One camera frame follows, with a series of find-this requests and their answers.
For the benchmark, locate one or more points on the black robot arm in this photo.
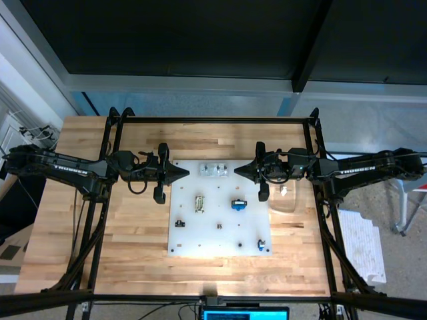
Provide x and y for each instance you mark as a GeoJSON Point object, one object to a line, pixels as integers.
{"type": "Point", "coordinates": [357, 171]}
{"type": "Point", "coordinates": [76, 170]}

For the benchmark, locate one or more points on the white foam block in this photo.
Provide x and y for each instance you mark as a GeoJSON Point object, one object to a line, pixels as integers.
{"type": "Point", "coordinates": [362, 246]}

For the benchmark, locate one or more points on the black equipment case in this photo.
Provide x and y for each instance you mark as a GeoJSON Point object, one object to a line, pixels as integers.
{"type": "Point", "coordinates": [13, 213]}

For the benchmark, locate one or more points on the black room pillar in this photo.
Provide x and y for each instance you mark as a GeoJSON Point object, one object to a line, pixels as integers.
{"type": "Point", "coordinates": [310, 50]}

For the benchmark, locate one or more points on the blue RJ45 socket mount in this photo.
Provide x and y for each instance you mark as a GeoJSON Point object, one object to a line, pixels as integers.
{"type": "Point", "coordinates": [260, 247]}

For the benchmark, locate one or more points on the clear plastic tub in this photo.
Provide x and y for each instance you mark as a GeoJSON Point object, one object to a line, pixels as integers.
{"type": "Point", "coordinates": [283, 206]}

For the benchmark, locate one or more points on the small black table camera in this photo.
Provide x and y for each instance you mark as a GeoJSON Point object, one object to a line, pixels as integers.
{"type": "Point", "coordinates": [211, 297]}

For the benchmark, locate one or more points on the black socket block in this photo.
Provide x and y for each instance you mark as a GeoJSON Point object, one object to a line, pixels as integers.
{"type": "Point", "coordinates": [180, 223]}

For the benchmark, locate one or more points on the aluminium block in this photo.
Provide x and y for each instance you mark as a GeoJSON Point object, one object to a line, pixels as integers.
{"type": "Point", "coordinates": [213, 173]}

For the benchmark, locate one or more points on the black metal frame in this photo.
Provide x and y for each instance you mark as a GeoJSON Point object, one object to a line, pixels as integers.
{"type": "Point", "coordinates": [213, 119]}

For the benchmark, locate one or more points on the blue D-sub connector mount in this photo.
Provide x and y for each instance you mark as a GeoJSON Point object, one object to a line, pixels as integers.
{"type": "Point", "coordinates": [238, 206]}

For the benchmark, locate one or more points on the white taskboard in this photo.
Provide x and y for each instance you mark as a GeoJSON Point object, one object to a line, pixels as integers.
{"type": "Point", "coordinates": [207, 240]}

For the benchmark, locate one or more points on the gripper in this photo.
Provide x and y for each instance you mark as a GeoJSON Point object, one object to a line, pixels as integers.
{"type": "Point", "coordinates": [275, 173]}
{"type": "Point", "coordinates": [162, 176]}

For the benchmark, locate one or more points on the small white connector part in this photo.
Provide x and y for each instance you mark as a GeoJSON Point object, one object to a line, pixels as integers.
{"type": "Point", "coordinates": [284, 191]}

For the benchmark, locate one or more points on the cardboard box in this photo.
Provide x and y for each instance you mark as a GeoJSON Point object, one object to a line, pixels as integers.
{"type": "Point", "coordinates": [18, 241]}

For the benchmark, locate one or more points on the beige multi-pin connector housing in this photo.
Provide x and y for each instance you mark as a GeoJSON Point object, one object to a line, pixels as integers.
{"type": "Point", "coordinates": [199, 204]}

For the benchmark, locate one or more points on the power strip with plugs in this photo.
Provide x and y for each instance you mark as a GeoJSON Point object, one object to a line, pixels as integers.
{"type": "Point", "coordinates": [36, 135]}

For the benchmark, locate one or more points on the grey metal stand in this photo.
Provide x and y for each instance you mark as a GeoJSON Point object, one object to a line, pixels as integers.
{"type": "Point", "coordinates": [403, 213]}

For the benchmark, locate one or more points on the blue-edged laptop screen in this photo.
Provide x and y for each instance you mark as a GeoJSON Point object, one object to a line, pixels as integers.
{"type": "Point", "coordinates": [243, 315]}

